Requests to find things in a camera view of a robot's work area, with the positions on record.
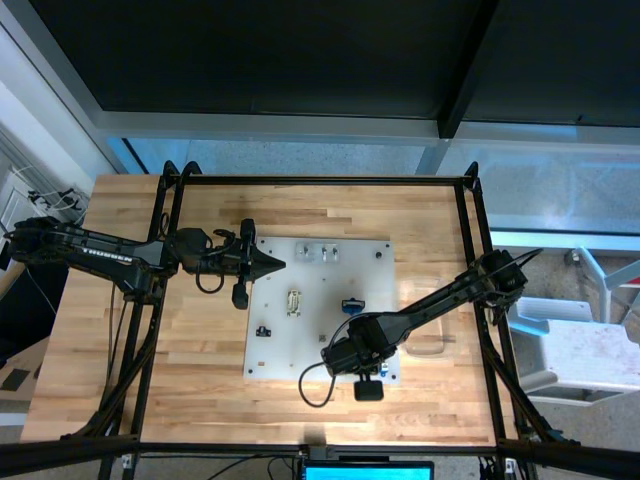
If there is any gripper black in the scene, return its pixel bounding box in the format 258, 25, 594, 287
202, 218, 287, 311
320, 337, 394, 402

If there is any white board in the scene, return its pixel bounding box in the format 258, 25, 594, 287
242, 235, 403, 382

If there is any laptop screen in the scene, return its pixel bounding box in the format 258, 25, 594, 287
298, 460, 436, 480

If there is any white plastic step stool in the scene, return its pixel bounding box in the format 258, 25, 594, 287
509, 297, 640, 406

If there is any brown cardboard box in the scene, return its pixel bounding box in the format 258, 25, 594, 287
0, 334, 51, 401

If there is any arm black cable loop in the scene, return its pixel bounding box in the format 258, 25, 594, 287
194, 269, 225, 295
298, 362, 337, 409

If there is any black aluminium frame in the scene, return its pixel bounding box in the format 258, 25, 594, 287
0, 159, 640, 480

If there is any black and white cable bundle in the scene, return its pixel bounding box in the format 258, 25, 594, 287
27, 187, 84, 214

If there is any white metal chair frame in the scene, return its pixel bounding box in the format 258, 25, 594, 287
564, 244, 640, 326

